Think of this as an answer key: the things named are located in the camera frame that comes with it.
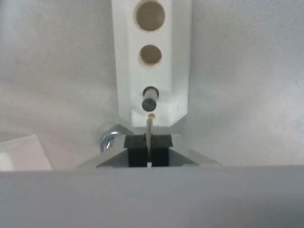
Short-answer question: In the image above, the white round peg holder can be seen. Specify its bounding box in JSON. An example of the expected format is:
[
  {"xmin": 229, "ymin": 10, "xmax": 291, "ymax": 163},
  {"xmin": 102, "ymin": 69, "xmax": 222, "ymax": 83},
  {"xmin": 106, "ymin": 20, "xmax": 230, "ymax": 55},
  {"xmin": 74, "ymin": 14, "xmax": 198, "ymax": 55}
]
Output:
[{"xmin": 111, "ymin": 0, "xmax": 190, "ymax": 128}]

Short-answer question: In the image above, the thin metal round peg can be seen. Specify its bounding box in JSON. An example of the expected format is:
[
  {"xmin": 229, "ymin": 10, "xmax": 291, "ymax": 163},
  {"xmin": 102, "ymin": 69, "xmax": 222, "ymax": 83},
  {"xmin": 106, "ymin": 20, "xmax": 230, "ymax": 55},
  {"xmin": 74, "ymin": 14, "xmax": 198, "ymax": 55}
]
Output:
[{"xmin": 145, "ymin": 118, "xmax": 153, "ymax": 168}]

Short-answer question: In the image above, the metal bolt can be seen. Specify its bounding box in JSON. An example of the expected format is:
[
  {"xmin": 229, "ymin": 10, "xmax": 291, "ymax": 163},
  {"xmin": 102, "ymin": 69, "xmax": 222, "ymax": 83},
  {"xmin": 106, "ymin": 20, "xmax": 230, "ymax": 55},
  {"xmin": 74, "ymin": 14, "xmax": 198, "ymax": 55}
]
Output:
[{"xmin": 98, "ymin": 123, "xmax": 131, "ymax": 152}]

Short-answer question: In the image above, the medium metal round peg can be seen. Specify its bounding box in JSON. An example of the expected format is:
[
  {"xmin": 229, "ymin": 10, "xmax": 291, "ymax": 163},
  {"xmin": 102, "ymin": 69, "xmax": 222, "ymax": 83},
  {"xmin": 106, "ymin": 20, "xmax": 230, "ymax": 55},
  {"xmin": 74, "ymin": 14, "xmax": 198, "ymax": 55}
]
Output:
[{"xmin": 141, "ymin": 85, "xmax": 160, "ymax": 112}]

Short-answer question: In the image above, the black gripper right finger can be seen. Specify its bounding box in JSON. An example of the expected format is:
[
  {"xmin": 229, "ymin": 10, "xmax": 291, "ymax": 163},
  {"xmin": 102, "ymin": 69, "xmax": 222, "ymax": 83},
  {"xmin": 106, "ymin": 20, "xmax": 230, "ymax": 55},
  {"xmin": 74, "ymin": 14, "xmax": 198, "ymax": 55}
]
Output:
[{"xmin": 149, "ymin": 134, "xmax": 223, "ymax": 167}]

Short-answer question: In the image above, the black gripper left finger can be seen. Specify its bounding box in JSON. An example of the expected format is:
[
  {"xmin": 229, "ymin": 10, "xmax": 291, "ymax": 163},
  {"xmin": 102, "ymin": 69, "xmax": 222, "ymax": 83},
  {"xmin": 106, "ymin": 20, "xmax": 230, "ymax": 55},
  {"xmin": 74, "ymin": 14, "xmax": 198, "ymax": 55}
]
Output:
[{"xmin": 76, "ymin": 134, "xmax": 148, "ymax": 168}]

